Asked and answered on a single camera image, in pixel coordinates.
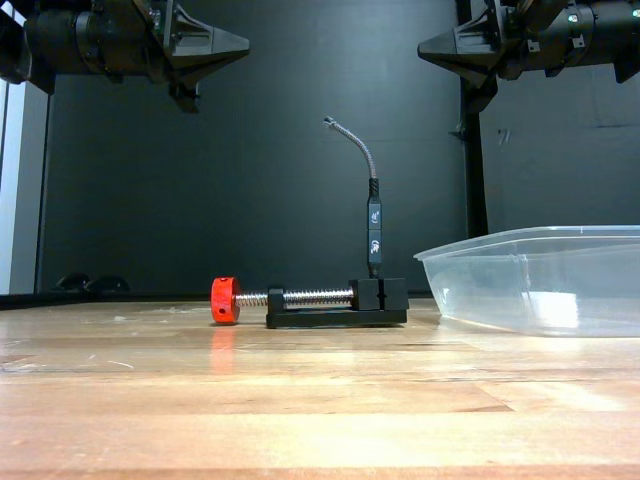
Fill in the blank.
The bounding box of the black aluminium table frame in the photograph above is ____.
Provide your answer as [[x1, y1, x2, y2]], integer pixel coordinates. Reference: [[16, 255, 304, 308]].
[[0, 291, 441, 312]]

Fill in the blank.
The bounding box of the black clamp with red knob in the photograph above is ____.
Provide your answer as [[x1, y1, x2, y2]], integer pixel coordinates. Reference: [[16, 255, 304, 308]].
[[209, 276, 409, 330]]

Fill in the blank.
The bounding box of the black USB-C socket connector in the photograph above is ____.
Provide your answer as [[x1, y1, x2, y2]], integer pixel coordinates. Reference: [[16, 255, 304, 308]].
[[365, 228, 386, 281]]

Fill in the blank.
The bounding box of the clear plastic tub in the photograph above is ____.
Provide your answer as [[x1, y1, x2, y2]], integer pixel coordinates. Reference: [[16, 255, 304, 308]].
[[412, 223, 640, 340]]

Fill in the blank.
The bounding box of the USB-C plug with braided cable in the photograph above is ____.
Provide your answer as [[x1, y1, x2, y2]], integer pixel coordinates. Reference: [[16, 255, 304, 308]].
[[322, 113, 385, 231]]

